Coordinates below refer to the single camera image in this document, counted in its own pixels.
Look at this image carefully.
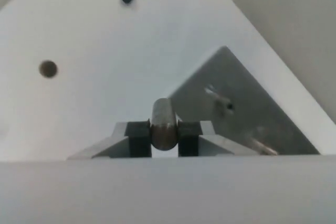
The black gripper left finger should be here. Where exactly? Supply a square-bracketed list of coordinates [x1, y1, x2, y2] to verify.
[67, 121, 153, 160]

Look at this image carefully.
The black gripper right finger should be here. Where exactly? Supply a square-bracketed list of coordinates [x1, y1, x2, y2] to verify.
[177, 120, 261, 158]

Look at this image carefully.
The large metal round peg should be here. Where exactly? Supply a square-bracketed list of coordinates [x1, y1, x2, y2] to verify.
[149, 98, 180, 152]

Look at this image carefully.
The white task board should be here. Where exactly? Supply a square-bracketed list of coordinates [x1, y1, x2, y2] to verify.
[0, 0, 336, 162]

